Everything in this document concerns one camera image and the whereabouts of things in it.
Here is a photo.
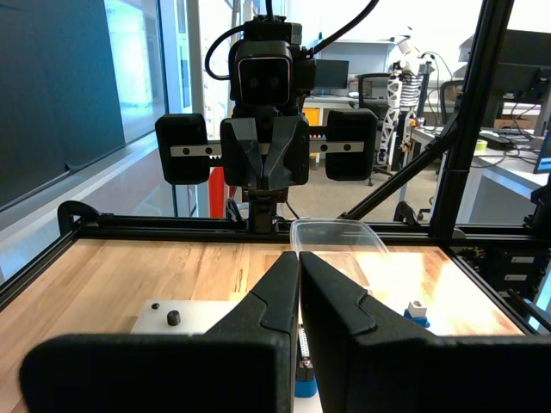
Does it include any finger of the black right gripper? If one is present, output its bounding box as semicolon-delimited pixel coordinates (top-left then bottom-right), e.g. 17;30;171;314
263;114;311;190
220;115;265;189

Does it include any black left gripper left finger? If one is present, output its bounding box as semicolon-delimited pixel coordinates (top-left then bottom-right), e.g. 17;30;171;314
18;251;300;413

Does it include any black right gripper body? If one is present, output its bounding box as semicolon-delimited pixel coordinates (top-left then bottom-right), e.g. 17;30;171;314
154;105;379;186

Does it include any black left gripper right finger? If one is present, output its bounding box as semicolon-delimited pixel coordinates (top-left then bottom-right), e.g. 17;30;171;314
300;251;551;413

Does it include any small blue block white socket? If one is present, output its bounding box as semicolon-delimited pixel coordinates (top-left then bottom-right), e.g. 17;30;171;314
403;300;431;329

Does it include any white board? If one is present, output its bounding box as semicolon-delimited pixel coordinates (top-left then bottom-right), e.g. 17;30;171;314
131;288;375;413

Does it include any black desk monitor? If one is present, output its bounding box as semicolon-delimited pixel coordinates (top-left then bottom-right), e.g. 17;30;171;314
315;59;350;96

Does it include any clear plastic tub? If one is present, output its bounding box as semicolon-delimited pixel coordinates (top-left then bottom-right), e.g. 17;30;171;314
289;218;391;285

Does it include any black office chair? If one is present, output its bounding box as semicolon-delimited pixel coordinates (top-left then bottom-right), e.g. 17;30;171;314
356;71;395;187

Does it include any black control box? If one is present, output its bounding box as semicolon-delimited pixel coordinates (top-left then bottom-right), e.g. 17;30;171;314
458;247;546;302

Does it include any white lattice robot figure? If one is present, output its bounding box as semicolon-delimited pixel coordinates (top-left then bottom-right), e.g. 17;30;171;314
376;36;431;167

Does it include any blue holder with connector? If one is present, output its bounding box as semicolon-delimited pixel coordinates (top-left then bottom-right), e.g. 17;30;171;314
294;327;320;399

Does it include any white work table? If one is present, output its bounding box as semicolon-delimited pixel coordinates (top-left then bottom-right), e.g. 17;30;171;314
412;126;551;225

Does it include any large black monitor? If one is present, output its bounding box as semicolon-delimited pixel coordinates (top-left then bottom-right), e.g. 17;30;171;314
494;28;551;104

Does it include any black looped camera cable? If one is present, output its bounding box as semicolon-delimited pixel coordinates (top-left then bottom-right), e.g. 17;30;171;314
204;25;246;82

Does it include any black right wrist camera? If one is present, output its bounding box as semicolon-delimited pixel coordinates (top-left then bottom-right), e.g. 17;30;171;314
234;40;294;107

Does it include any black aluminium frame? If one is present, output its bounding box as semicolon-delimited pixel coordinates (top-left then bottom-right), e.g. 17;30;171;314
0;0;551;341

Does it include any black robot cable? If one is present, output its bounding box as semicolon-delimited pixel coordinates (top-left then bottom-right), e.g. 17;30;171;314
310;0;381;55

